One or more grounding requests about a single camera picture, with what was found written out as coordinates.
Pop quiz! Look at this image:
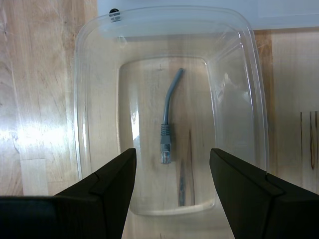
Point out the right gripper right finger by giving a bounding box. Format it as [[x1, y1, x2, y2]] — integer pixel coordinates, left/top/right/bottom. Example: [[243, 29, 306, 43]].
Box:
[[210, 148, 319, 239]]

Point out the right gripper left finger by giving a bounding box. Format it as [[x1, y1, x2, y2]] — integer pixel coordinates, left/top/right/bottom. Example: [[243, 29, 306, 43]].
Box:
[[0, 148, 137, 239]]

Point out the grey rj45 connector with cable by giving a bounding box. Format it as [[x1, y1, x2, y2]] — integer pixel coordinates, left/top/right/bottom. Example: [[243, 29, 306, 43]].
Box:
[[159, 67, 186, 165]]

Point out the clear plastic tub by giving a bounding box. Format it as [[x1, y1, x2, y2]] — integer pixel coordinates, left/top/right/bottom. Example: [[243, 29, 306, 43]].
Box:
[[73, 5, 270, 217]]

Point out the white board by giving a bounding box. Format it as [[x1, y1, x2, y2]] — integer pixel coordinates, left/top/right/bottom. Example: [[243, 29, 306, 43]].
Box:
[[96, 0, 319, 38]]

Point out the black knurled screw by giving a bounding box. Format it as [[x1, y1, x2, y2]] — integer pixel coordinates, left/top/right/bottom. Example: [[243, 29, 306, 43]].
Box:
[[109, 8, 123, 23]]

